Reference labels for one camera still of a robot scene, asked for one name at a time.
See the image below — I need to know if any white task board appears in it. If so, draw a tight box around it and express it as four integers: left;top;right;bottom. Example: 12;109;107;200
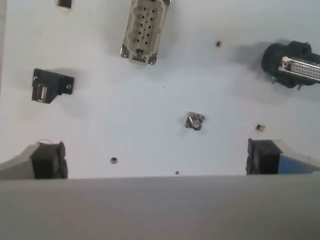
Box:
4;0;320;180

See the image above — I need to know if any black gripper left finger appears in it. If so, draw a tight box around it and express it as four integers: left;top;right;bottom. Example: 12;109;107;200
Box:
0;141;69;180

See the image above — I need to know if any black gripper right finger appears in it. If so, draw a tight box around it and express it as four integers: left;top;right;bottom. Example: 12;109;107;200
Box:
246;137;320;176

